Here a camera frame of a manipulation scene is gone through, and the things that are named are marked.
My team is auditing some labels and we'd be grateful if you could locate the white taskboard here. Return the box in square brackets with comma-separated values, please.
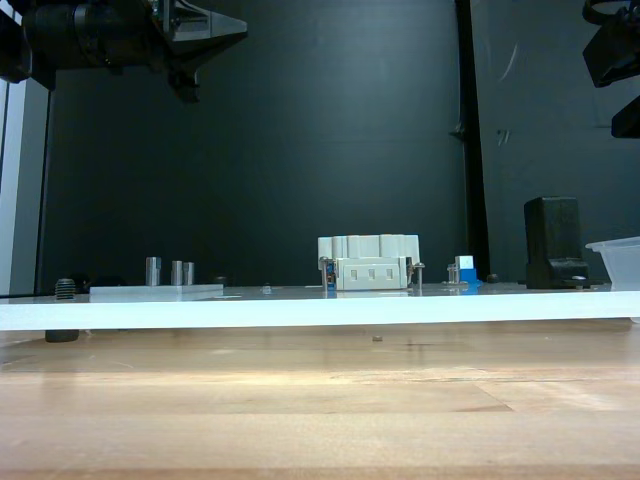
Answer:
[0, 279, 640, 332]

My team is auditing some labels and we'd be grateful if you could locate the black block holder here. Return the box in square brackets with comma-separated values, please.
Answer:
[523, 196, 590, 290]

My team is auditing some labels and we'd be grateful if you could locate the clear plastic tub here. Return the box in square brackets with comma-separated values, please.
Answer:
[584, 237, 640, 324]

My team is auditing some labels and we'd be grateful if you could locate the grey metal plate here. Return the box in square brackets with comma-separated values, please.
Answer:
[88, 283, 225, 303]

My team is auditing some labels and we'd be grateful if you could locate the small blue white socket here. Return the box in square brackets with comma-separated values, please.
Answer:
[454, 254, 484, 291]

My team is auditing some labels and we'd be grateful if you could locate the beige connector housing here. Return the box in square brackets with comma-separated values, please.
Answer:
[316, 232, 427, 292]

